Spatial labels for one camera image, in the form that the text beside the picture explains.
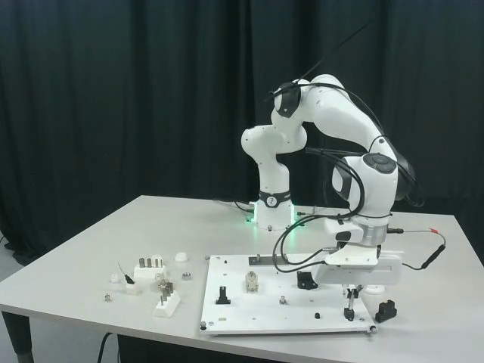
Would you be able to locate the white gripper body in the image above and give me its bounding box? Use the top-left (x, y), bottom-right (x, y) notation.
top-left (315, 253), bottom-right (403, 287)

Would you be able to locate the flat white mounting plate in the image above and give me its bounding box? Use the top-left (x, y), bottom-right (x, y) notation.
top-left (324, 244), bottom-right (381, 267)

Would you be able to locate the black D-SUB plug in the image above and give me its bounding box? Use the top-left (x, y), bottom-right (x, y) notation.
top-left (374, 298), bottom-right (399, 323)

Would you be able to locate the white task board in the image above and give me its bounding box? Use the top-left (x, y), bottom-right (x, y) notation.
top-left (199, 249), bottom-right (378, 337)

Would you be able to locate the white sloped peg holder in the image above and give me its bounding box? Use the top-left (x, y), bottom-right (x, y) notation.
top-left (151, 290), bottom-right (182, 319)

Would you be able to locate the white block peg holder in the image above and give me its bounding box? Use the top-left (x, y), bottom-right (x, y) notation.
top-left (133, 263), bottom-right (168, 283)

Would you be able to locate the black waterproof plug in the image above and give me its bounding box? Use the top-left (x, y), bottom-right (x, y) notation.
top-left (116, 261), bottom-right (136, 287)

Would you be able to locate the black curtain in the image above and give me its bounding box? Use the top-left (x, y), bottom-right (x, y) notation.
top-left (0, 0), bottom-right (484, 262)

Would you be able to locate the dark table leg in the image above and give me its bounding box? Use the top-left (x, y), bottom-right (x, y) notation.
top-left (0, 311), bottom-right (32, 363)

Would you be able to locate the silver wrist ring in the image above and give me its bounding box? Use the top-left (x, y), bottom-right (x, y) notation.
top-left (358, 222), bottom-right (389, 245)

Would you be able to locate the small white camera box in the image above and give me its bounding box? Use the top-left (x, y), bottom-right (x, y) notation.
top-left (324, 218), bottom-right (365, 244)

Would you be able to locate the black base cable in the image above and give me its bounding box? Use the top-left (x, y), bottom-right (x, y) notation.
top-left (294, 205), bottom-right (326, 228)

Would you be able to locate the black camera cable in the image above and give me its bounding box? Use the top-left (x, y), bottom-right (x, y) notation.
top-left (273, 154), bottom-right (366, 274)

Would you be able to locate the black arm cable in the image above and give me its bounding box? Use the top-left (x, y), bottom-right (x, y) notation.
top-left (265, 79), bottom-right (425, 208)

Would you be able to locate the black cable under table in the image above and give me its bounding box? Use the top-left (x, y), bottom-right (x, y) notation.
top-left (98, 331), bottom-right (115, 363)

